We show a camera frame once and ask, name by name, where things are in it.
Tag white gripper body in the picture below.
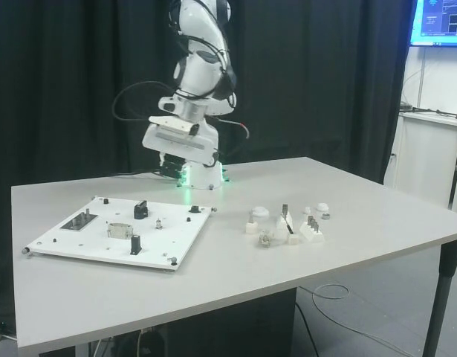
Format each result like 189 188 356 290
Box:
141 123 220 167

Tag black D-SUB plug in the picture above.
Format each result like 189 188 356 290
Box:
133 199 149 220

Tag flat white mounting plate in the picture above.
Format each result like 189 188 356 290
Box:
149 115 199 135

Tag white task board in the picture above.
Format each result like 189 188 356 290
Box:
20 196 218 274

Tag white square peg holder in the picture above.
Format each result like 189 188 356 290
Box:
275 212 294 232

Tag black curtains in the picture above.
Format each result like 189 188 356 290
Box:
0 0 418 339

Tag white round peg holder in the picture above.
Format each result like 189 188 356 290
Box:
299 219 325 243

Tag white cabinet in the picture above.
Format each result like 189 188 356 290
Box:
383 109 457 216

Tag blue screen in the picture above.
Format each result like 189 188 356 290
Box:
409 0 457 48

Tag dark table leg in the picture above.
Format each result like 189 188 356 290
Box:
423 236 457 357

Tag small white camera box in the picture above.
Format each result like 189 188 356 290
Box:
158 95 181 112

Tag black camera cable loop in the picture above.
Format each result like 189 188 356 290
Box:
112 82 181 122

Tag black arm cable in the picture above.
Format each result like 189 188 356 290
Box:
174 0 237 101

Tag grey floor cable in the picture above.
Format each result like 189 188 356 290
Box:
311 283 433 353

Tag black floor cable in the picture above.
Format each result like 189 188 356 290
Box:
294 303 328 357

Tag black cable on cabinet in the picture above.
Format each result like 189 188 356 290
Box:
412 106 457 120

